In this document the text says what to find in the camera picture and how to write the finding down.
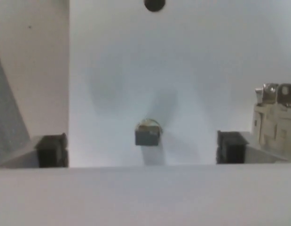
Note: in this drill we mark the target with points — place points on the white task board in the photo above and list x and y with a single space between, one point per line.
183 58

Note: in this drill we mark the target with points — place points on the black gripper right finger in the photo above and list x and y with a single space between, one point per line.
230 149

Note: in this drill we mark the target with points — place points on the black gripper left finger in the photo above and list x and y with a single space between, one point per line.
51 150

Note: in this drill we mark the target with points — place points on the grey metal square peg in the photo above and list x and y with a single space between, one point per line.
147 139

